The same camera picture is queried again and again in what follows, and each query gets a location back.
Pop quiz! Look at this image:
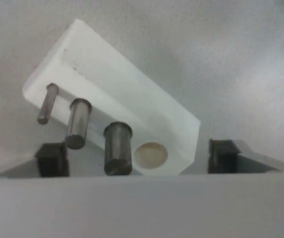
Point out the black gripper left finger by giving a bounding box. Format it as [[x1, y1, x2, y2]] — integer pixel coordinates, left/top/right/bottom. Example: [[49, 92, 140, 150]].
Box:
[[0, 141, 70, 179]]

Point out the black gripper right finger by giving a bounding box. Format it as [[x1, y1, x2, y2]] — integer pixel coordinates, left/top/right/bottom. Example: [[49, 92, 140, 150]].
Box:
[[207, 138, 284, 174]]

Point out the medium metal round peg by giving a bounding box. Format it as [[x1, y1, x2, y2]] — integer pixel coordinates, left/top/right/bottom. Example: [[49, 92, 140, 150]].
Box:
[[64, 98, 92, 150]]

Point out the thin metal round peg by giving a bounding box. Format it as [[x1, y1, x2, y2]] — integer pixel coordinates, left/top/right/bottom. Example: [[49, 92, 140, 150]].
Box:
[[37, 83, 57, 124]]

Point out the thick metal round peg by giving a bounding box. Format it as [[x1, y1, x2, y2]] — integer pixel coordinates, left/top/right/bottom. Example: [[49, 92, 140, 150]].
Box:
[[103, 121, 133, 177]]

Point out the white round peg holder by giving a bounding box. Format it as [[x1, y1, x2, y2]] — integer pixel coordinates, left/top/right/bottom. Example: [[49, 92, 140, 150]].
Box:
[[22, 18, 201, 177]]

